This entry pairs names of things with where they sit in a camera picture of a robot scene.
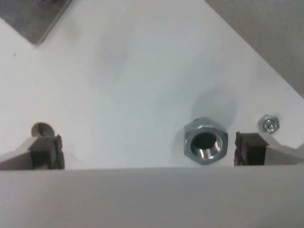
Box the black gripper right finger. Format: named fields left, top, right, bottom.
left=234, top=131, right=304, bottom=166

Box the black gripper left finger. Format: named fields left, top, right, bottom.
left=0, top=134, right=65, bottom=171

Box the white task board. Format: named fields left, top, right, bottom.
left=0, top=0, right=304, bottom=171

